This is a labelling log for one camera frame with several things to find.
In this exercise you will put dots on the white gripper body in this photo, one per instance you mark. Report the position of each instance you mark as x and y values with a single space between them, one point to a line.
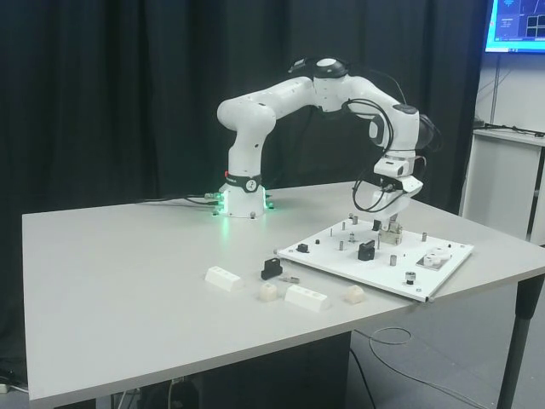
387 204

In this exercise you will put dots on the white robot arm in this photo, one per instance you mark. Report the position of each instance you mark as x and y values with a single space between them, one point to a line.
255 111

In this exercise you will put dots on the beige metal connector housing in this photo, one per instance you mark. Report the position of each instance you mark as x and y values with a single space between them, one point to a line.
391 237

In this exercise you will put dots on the dark metal bolt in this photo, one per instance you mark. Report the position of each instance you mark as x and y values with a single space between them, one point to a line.
353 220

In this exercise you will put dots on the black D-SUB plug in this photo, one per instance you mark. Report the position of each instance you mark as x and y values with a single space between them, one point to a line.
271 269
365 252

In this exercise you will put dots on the white task board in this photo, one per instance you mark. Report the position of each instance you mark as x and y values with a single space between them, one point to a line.
383 272

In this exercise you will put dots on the white small gear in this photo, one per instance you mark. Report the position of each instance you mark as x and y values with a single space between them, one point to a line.
429 260

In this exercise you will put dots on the metal BNC plug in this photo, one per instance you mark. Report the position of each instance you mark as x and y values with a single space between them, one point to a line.
410 277

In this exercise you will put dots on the white medium gear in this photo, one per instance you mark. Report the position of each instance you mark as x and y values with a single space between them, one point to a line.
437 260

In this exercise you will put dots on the white large gear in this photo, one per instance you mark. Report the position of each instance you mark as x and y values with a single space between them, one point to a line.
447 252

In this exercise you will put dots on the small white cube holder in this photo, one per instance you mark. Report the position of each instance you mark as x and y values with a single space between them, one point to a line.
268 294
354 295

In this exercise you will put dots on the white cabinet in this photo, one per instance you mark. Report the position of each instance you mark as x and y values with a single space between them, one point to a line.
502 183

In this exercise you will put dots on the long white peg holder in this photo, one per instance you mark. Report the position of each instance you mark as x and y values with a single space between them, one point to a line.
223 279
307 298

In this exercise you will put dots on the dark metal table leg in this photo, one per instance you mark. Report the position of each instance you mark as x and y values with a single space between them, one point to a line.
517 341

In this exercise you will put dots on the blue screen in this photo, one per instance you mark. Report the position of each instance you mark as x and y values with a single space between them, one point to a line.
515 25

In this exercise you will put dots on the black curtain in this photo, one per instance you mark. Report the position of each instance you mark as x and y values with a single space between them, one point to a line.
127 85

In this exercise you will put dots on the white power strip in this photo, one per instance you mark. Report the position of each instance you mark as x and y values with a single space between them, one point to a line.
5 387

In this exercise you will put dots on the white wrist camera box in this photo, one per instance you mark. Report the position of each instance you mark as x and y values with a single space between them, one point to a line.
389 167

